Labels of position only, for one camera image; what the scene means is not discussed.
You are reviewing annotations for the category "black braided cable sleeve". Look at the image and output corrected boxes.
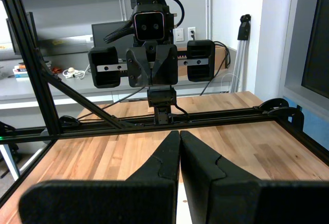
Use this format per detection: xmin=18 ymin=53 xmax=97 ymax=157
xmin=103 ymin=20 xmax=135 ymax=44

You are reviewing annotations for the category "grey desk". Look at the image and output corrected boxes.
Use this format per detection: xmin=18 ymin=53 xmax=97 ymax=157
xmin=0 ymin=44 xmax=237 ymax=111

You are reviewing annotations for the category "white coiled cable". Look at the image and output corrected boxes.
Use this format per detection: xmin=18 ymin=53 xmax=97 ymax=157
xmin=62 ymin=66 xmax=87 ymax=80

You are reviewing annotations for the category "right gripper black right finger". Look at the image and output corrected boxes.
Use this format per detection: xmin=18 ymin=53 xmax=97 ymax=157
xmin=180 ymin=130 xmax=329 ymax=224

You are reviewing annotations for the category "folded black silver tripod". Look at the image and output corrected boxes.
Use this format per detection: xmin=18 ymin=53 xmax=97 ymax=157
xmin=229 ymin=14 xmax=252 ymax=94

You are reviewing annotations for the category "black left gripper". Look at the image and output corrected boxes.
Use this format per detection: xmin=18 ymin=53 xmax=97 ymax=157
xmin=88 ymin=40 xmax=216 ymax=89

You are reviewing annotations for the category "black aluminium frame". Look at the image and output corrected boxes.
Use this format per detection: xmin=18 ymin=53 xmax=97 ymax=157
xmin=0 ymin=0 xmax=329 ymax=211

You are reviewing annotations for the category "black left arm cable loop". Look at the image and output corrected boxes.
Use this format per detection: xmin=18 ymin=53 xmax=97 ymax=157
xmin=163 ymin=0 xmax=186 ymax=28

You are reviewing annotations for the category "stack of books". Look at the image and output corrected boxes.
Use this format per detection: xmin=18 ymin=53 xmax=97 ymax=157
xmin=12 ymin=64 xmax=29 ymax=80

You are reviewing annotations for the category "white wall conduit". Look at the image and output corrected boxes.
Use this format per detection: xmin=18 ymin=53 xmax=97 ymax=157
xmin=205 ymin=0 xmax=213 ymax=41

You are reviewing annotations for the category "black computer monitor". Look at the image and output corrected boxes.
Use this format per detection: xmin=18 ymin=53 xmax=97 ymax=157
xmin=91 ymin=20 xmax=136 ymax=53

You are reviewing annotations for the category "white table leg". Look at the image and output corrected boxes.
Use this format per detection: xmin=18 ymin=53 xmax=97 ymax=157
xmin=0 ymin=143 xmax=21 ymax=181

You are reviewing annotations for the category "brown cardboard box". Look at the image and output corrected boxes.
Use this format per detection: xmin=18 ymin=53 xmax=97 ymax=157
xmin=176 ymin=44 xmax=230 ymax=78

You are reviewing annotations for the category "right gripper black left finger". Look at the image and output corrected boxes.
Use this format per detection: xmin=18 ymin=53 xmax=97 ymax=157
xmin=18 ymin=130 xmax=180 ymax=224

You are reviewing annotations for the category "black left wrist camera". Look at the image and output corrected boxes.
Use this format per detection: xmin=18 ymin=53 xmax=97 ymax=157
xmin=131 ymin=3 xmax=171 ymax=45

